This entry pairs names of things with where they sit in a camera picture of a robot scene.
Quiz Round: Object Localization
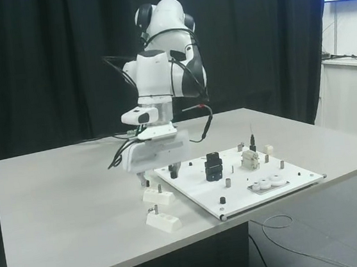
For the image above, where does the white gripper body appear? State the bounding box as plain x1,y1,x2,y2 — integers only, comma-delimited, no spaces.
119,129,194,175

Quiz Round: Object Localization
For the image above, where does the white peg holder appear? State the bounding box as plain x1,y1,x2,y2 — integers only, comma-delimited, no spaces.
141,185,176,208
144,207,184,236

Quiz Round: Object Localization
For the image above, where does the white task board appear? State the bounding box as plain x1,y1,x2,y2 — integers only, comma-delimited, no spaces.
151,135,332,230

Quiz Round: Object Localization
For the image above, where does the black D-SUB plug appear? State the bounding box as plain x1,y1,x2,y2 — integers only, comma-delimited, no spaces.
202,150,226,182

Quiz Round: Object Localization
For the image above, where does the beige connector block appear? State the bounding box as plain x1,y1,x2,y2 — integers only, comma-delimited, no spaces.
240,149,261,171

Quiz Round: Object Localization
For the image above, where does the black USB plug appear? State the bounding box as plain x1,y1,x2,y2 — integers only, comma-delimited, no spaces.
247,124,258,152

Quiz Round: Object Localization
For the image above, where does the white large gear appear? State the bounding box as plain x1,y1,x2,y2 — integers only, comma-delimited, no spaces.
267,174,285,188

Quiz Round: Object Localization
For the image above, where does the black curtain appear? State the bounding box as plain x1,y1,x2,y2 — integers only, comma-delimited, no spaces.
0,0,349,163

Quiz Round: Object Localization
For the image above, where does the white cabinet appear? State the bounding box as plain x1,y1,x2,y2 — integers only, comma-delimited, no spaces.
310,54,357,150

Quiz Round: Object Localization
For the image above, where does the flat white mount plate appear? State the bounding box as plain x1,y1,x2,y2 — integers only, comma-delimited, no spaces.
137,122,179,142

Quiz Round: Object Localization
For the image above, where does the black cable bundle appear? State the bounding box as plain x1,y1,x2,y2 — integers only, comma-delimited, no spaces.
103,136,145,170

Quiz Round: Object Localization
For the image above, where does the silver flange ring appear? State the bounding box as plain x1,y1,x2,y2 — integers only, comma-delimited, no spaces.
154,100,175,125

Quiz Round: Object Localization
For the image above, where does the thin black rod on wire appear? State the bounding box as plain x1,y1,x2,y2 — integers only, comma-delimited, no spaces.
181,102,217,145

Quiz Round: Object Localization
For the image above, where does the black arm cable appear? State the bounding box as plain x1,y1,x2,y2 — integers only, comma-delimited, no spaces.
99,22,211,115

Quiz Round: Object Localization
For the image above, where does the grey floor cable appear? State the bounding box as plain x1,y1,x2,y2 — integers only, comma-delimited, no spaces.
260,206,357,263

